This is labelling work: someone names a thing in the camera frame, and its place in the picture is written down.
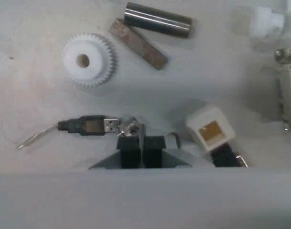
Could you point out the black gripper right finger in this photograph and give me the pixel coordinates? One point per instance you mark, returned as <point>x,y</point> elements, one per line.
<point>154,152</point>

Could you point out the metal BNC plug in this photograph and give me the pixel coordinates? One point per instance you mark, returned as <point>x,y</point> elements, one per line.
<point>128,126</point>

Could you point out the black plug with metal clip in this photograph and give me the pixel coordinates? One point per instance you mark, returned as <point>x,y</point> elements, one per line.
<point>225,156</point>

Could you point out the white small gear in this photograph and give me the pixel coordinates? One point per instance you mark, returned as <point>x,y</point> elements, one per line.
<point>267,20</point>

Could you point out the metal square peg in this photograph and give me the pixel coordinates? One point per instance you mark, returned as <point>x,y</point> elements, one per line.
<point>140,46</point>

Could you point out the white medium gear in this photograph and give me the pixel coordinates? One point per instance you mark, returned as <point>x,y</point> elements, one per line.
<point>97,66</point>

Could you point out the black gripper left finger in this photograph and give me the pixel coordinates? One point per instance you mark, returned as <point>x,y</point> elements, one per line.
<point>129,152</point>

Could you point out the thick metal round peg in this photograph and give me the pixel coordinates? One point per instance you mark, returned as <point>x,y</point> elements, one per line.
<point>157,20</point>

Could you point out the black USB plug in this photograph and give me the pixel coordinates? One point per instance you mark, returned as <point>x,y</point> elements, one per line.
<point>88,125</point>

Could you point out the white cube plug holder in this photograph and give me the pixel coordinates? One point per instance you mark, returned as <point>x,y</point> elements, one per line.
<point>211,128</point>

